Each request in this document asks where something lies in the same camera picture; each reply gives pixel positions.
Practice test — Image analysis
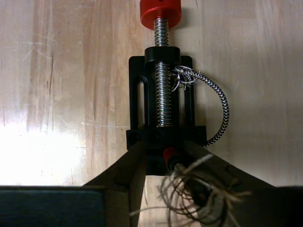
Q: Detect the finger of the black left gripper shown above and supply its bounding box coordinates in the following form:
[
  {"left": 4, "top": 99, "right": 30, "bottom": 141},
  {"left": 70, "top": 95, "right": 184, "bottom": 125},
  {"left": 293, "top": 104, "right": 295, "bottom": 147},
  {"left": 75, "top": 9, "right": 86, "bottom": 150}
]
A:
[
  {"left": 181, "top": 140, "right": 303, "bottom": 227},
  {"left": 0, "top": 141, "right": 149, "bottom": 227}
]

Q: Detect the black-white braided cable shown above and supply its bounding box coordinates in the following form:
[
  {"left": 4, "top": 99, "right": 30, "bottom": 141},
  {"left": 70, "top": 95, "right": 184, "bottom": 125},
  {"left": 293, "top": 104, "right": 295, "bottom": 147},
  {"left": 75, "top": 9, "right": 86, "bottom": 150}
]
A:
[{"left": 170, "top": 67, "right": 230, "bottom": 148}]

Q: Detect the black clamp with red knob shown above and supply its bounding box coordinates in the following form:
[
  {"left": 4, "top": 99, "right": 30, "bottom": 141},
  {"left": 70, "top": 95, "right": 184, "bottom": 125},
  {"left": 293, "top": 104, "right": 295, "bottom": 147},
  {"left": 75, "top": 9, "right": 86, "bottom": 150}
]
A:
[{"left": 125, "top": 0, "right": 207, "bottom": 177}]

